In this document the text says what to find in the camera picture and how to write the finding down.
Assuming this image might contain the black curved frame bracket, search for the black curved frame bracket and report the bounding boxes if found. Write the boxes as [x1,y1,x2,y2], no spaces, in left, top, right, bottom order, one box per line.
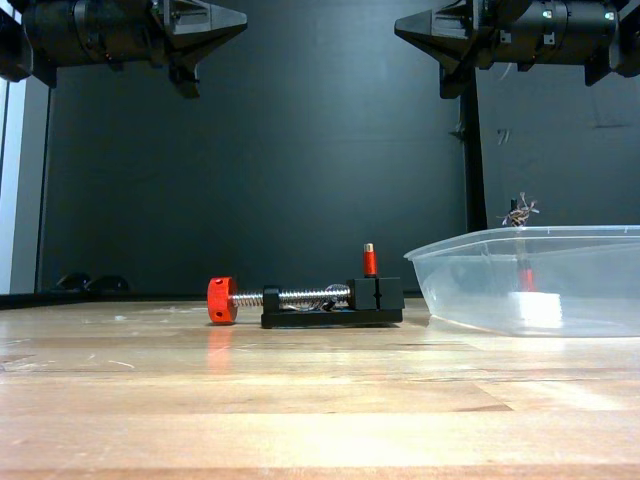
[55,272,92,293]
[87,274,130,294]

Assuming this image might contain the clear plastic tub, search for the clear plastic tub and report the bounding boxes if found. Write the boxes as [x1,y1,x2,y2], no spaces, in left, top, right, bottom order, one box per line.
[402,224,640,339]

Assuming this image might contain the red rca plug frayed cable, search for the red rca plug frayed cable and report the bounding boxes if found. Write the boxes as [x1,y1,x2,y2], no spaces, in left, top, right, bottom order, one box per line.
[496,191,542,295]

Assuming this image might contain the black white braided cable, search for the black white braided cable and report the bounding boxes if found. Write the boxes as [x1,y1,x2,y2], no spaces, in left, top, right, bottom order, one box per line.
[292,282,349,314]

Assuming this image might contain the black vise with red knob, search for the black vise with red knob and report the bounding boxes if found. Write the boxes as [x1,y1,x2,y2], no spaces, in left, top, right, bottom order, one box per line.
[207,275,405,330]

